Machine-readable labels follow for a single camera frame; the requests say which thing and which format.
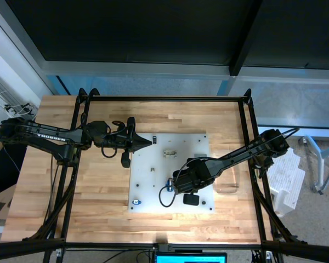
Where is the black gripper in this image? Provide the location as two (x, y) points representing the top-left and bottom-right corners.
(183, 193), (201, 206)
(103, 117), (152, 168)

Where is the laptop screen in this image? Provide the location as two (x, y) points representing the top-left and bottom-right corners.
(152, 251), (228, 263)

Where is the white foam block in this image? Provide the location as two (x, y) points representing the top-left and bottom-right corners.
(265, 149), (307, 219)

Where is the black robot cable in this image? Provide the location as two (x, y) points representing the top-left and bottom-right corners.
(158, 185), (180, 208)
(100, 142), (119, 159)

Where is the black table-level camera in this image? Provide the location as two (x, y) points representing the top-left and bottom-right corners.
(152, 237), (174, 253)

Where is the white taskboard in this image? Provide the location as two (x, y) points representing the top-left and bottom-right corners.
(128, 132), (216, 214)

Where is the cable bundle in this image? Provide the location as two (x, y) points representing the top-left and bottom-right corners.
(2, 101), (36, 117)

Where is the clear plastic tub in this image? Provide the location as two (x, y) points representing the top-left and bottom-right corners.
(211, 152), (241, 196)

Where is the cardboard box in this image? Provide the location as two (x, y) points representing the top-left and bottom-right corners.
(0, 182), (18, 220)

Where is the black aluminium frame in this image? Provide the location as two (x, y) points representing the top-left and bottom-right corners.
(0, 87), (329, 263)

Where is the grey metal stand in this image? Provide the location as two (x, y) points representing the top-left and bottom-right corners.
(298, 135), (329, 196)

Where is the blue round holder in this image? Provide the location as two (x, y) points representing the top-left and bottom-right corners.
(164, 177), (175, 193)

